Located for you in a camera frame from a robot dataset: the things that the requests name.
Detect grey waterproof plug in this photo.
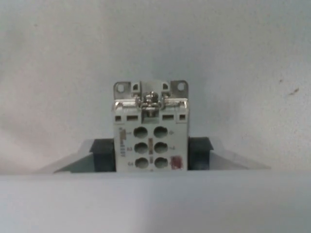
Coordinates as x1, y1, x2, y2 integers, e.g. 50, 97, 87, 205
112, 81, 190, 173

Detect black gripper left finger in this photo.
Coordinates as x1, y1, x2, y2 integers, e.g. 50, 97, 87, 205
36, 137, 118, 173

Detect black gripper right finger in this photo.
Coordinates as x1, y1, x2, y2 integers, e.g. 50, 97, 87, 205
188, 137, 272, 172

